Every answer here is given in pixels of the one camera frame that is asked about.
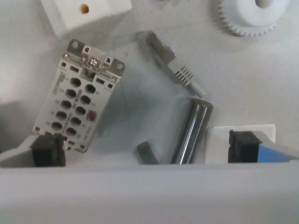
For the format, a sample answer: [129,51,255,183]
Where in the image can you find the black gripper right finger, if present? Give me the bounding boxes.
[228,129,293,164]

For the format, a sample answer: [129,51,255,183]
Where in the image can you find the dark metal square peg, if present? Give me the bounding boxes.
[136,141,159,165]

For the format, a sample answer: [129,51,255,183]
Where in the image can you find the white large gear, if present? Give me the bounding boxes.
[212,0,287,37]

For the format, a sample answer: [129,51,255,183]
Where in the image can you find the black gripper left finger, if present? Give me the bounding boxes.
[0,132,67,168]

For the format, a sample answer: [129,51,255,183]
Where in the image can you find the metal round peg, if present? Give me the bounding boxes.
[170,98,214,165]

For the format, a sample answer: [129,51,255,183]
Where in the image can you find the grey Ethernet plug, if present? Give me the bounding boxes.
[145,32,206,98]

